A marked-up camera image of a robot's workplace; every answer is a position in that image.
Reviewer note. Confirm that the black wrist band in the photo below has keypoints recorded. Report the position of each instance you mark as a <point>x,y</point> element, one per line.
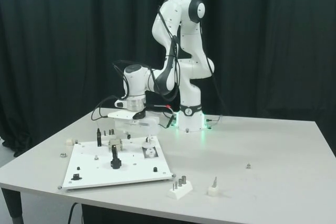
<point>140,115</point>

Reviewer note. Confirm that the small white peg holder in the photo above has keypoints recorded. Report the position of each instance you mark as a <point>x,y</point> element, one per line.
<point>212,191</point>

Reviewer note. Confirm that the white medium gear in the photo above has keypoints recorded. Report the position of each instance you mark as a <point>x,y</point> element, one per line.
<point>150,152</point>

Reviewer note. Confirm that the small white block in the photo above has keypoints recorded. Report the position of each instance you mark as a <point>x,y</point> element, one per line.
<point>69,142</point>

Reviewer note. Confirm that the wide metal round peg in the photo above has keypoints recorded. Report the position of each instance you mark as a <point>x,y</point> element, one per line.
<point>180,182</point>

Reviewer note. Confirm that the slim grey metal peg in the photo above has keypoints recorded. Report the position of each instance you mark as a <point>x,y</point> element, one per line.
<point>215,182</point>

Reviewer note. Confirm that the black slim upright plug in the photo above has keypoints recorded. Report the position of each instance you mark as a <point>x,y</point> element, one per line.
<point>99,138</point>

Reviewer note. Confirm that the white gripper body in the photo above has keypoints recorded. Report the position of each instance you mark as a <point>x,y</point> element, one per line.
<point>139,127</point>

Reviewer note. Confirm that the white task board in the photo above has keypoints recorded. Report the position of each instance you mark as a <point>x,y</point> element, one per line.
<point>105,174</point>

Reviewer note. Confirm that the metal nut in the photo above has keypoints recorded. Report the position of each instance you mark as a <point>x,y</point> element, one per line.
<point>62,155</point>

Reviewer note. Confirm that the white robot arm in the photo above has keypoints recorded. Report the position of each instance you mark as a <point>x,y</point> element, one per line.
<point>189,90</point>

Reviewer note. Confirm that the widest metal round peg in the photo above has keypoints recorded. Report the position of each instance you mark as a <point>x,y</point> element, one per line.
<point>184,181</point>

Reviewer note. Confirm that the black curtains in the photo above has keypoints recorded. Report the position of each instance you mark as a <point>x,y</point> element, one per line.
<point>52,37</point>

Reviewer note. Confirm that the black D-SUB plug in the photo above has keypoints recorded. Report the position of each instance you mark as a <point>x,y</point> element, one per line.
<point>115,162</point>

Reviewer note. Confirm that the white large gear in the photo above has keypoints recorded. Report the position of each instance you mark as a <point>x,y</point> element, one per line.
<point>147,145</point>

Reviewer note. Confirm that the thin black rod red tag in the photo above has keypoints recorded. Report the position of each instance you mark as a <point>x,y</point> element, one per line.
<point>160,106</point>

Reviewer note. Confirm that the flat white wrist plate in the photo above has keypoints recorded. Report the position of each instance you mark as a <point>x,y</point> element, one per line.
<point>120,114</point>

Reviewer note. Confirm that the black table leg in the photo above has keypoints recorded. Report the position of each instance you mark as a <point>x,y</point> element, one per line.
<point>11,205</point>

